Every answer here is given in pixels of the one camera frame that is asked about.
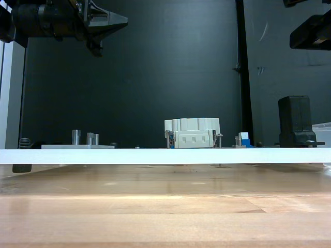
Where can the small blue white connector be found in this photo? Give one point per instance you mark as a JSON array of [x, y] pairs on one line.
[[245, 140]]

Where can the blue clamp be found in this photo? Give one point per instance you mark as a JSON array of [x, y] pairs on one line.
[[171, 144]]

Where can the clear plastic tub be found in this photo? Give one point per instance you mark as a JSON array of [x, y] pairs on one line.
[[323, 130]]

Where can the small silver connector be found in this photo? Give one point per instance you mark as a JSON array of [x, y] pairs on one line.
[[237, 141]]

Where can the black socket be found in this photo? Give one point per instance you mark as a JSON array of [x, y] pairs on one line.
[[294, 121]]

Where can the white task board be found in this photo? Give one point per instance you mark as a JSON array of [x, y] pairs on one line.
[[165, 156]]

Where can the black metal frame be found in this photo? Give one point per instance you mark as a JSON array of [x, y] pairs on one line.
[[244, 77]]

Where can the silver metal peg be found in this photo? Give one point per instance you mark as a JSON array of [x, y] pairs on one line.
[[76, 137], [96, 140], [89, 139]]

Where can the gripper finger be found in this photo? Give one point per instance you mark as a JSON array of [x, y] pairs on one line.
[[116, 20]]

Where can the grey metal plate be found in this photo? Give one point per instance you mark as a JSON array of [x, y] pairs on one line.
[[77, 147]]

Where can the black rubber foot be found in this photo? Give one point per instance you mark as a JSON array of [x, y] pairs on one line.
[[22, 168]]

